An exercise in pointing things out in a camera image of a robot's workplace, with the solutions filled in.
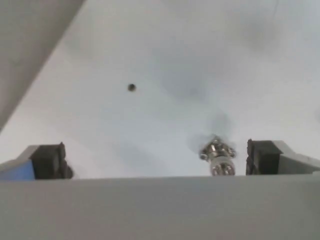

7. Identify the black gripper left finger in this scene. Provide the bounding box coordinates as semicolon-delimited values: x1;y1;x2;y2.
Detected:
0;141;74;180

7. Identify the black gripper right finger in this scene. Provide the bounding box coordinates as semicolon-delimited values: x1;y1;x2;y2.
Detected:
245;138;320;176

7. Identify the metal BNC plug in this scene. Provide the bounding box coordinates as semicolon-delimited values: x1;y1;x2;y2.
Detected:
209;155;237;177

